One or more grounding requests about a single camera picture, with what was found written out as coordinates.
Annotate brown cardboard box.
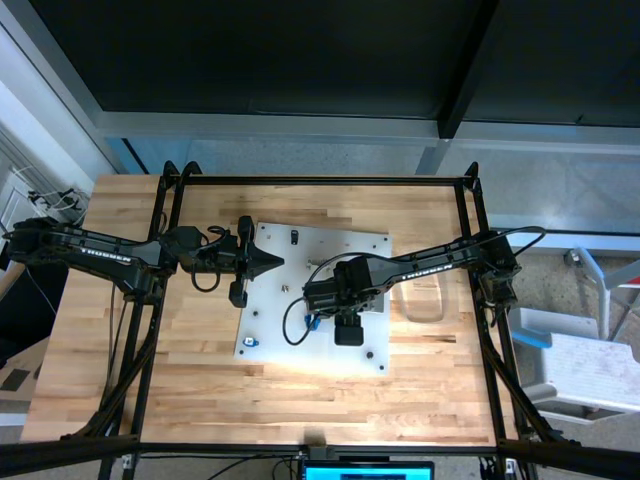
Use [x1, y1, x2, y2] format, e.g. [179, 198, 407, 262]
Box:
[0, 333, 52, 402]

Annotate table level camera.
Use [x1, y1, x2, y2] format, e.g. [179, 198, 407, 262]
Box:
[305, 432, 334, 460]

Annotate black metal frame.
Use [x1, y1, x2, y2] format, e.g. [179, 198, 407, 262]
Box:
[0, 159, 640, 480]

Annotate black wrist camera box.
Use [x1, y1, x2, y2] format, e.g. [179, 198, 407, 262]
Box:
[333, 323, 366, 348]

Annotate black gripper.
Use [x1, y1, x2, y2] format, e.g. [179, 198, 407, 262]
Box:
[304, 279, 380, 319]
[218, 215, 286, 308]

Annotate clear plastic tub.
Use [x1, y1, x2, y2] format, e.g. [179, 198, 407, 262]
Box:
[391, 259, 454, 329]

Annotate white power cables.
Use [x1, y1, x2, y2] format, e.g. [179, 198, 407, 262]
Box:
[25, 187, 87, 222]

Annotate black room pillar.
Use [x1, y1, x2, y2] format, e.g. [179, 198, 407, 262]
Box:
[438, 0, 501, 140]

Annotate grey metal chair frame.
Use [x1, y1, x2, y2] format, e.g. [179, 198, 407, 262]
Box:
[564, 244, 640, 346]

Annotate blue laptop screen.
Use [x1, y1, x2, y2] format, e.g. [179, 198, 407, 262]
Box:
[301, 460, 435, 480]

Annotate white step stool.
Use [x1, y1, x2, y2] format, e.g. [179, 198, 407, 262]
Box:
[514, 304, 640, 427]

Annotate white board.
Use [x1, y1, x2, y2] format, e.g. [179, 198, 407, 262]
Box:
[234, 221, 395, 375]

